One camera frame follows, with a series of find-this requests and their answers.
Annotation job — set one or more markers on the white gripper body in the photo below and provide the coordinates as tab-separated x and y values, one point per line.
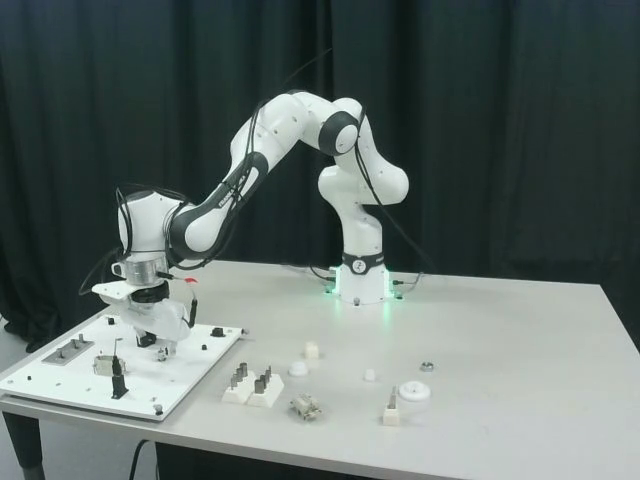
160	320

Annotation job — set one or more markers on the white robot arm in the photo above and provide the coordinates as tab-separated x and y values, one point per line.
360	235

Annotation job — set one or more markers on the metal BNC plug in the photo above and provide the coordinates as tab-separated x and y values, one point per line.
161	354

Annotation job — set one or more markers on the black D-SUB plug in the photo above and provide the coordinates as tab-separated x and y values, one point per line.
145	341

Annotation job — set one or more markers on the white task board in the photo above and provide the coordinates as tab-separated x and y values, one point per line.
190	365

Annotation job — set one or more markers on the black wrist band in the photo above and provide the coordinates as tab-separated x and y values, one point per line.
147	295

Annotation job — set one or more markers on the flat white mounting plate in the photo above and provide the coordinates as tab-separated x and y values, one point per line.
111	290

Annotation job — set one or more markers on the metal round peg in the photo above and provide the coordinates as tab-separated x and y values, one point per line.
236	376
244	371

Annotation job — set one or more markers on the white round peg holder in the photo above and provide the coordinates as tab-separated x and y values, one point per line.
234	396

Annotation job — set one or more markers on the white square peg holder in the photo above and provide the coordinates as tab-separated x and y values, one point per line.
270	397

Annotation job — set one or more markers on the black box under table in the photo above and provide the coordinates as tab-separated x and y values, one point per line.
225	465

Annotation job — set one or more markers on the small white holder block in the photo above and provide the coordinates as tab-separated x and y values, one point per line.
311	349

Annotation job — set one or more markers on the dark grey table leg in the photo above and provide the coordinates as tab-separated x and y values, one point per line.
22	450

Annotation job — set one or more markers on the white small gear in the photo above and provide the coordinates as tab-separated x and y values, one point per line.
370	374

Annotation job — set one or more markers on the thin metal peg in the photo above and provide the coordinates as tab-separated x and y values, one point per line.
393	395

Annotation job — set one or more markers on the narrow white peg holder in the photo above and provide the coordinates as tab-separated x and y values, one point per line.
391	414

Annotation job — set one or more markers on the white large gear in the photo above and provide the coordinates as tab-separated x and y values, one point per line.
415	391

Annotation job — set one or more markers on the metal bolt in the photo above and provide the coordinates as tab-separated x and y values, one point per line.
426	366

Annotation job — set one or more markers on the black curtain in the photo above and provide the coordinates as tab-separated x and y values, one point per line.
500	125

